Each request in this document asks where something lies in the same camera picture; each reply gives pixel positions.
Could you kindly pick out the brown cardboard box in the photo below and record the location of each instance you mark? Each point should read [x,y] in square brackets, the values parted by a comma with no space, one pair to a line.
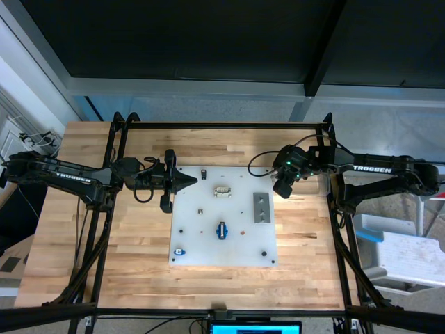
[17,250]

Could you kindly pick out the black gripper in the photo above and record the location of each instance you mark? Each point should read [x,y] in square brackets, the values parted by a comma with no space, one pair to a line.
[168,181]
[282,189]

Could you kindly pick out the blue connector with metal pin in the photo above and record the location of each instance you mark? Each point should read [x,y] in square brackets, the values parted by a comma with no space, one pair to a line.
[221,231]

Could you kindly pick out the black camera box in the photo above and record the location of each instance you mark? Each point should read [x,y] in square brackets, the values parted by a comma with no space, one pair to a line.
[219,311]

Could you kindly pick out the beige connector housing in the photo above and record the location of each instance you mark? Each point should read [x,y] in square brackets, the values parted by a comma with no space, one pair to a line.
[222,192]

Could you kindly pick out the silver corner bracket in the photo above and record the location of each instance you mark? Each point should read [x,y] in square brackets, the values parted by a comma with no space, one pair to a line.
[354,324]
[88,320]

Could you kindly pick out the grey metal chair frame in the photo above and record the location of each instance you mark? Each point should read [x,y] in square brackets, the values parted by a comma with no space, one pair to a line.
[419,212]

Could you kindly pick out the laptop screen with blue edge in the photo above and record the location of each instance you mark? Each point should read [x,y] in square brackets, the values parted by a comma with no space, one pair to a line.
[255,328]

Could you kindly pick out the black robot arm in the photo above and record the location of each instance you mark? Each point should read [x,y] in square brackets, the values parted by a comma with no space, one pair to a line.
[69,174]
[372,168]

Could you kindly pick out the white plastic board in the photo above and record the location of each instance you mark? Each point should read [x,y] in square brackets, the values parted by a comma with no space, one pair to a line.
[208,250]

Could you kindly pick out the small blue socket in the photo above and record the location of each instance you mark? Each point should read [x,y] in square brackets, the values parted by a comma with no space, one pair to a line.
[179,252]

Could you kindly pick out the white step stool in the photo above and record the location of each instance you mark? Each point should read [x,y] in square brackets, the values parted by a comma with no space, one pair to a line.
[410,257]

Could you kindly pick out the small black connector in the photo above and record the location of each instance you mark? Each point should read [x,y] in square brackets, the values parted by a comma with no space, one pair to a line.
[203,174]

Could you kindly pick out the black post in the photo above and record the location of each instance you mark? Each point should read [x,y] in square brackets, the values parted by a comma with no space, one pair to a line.
[323,52]

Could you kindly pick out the black metal frame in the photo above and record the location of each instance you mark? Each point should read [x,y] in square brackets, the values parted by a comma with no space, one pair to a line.
[222,124]

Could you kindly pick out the grey metal plate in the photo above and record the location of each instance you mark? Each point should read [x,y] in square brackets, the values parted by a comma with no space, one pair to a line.
[261,207]

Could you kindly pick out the red seat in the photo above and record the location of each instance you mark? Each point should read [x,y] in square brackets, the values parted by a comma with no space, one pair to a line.
[441,197]

